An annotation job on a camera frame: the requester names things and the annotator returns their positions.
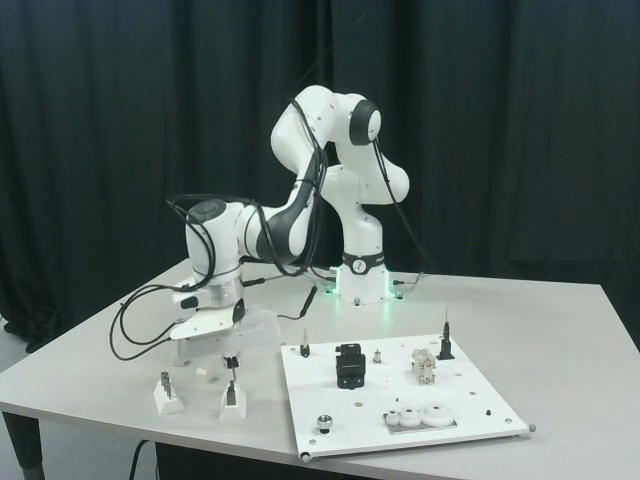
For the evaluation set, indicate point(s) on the metal bolt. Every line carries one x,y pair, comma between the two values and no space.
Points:
324,424

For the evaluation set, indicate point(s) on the small white camera box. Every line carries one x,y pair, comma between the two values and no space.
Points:
186,300

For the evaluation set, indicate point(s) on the black table leg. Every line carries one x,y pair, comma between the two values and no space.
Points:
22,445

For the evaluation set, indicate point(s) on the white medium gear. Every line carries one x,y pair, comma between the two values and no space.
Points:
410,415

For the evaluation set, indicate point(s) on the white small gear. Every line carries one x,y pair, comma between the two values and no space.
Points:
394,418

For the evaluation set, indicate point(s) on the beige rectangular plug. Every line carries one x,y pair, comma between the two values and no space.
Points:
422,367

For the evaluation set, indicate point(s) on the thin black rod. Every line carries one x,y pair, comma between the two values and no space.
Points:
307,301

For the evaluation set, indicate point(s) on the metal BNC plug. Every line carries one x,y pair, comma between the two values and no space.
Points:
378,355

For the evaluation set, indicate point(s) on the small white block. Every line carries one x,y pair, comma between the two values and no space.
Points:
202,375

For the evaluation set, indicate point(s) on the white peg holder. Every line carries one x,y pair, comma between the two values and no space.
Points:
167,406
232,411

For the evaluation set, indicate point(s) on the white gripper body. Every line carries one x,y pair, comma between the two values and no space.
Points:
205,345

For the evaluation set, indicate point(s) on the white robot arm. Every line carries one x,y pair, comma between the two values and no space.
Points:
360,235

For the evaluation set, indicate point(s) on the metal round peg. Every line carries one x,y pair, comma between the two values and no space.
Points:
163,380
170,393

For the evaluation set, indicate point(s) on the black curtain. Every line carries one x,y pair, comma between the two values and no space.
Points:
100,125

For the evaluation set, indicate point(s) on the thick metal square peg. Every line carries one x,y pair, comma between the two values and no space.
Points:
231,394

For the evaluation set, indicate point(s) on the flat white mount plate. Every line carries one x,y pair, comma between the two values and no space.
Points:
202,325

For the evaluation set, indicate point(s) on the white task board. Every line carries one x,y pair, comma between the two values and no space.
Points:
350,430

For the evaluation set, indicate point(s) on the small black plug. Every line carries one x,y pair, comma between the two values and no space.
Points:
304,351

